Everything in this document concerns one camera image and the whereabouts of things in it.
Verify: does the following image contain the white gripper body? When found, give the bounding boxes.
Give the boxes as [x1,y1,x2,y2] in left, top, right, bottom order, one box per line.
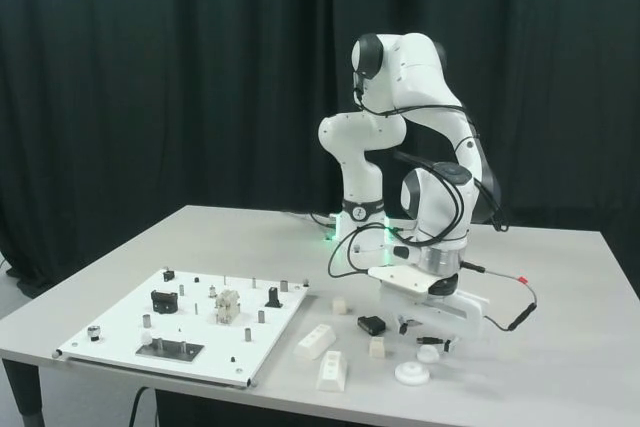
[379,284,490,345]

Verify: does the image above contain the white large gear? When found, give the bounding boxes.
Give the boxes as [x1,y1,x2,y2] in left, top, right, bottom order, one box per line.
[393,361,426,384]

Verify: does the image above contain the black D-SUB plug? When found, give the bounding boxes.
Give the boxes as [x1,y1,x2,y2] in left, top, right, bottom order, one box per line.
[357,315,387,336]

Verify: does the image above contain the white peg holder with holes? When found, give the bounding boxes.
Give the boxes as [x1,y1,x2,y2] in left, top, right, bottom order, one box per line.
[295,325,337,361]
[315,350,350,392]

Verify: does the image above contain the white task board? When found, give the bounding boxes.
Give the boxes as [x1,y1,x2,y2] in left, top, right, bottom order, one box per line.
[53,266,310,391]

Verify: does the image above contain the black curtains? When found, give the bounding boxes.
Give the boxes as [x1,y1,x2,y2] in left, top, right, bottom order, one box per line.
[0,0,640,281]

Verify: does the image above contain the dark table leg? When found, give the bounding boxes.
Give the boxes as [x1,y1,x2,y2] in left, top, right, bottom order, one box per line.
[2,359,39,427]

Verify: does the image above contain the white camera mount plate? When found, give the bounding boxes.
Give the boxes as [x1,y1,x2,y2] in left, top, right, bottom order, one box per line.
[368,264,436,297]

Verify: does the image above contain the silver wrist ring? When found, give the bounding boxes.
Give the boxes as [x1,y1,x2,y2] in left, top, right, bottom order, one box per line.
[417,245,464,274]

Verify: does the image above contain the black cable under table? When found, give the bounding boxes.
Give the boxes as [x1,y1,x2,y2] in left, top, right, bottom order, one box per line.
[130,385,156,427]

